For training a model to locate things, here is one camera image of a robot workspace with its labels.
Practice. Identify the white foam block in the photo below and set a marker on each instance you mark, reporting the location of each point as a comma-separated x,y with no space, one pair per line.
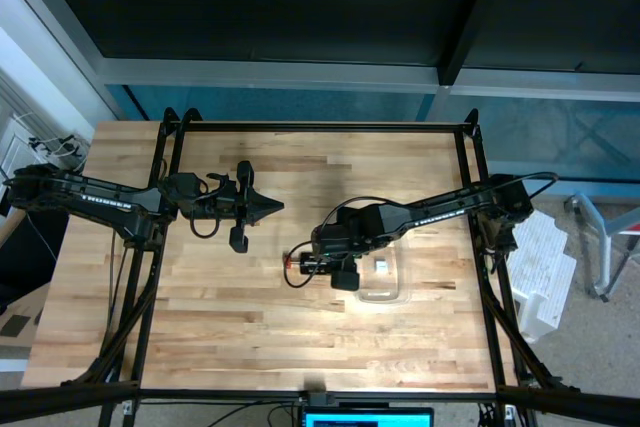
382,265

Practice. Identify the grey metal chair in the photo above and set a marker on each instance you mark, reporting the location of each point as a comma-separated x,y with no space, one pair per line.
600,272

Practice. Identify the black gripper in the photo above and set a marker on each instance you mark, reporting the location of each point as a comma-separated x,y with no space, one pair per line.
227,202
345,281

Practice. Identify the black clamp with red knob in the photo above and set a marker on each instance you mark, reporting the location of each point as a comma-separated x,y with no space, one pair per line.
307,269

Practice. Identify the black metal frame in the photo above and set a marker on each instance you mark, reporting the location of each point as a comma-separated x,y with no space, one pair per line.
60,399

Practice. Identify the clear plastic tub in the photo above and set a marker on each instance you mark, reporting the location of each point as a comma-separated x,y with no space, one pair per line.
380,293

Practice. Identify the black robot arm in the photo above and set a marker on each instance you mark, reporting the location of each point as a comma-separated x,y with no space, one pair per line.
100,194
435,209

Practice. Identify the blue laptop screen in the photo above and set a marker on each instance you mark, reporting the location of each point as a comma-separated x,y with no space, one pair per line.
365,419

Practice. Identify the cardboard box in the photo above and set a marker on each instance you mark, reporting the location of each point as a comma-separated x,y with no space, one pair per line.
30,302

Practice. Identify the white plastic step stool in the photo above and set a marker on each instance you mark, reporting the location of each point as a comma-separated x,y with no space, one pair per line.
545,287

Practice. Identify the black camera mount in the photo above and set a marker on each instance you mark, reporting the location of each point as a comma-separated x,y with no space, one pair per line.
315,396

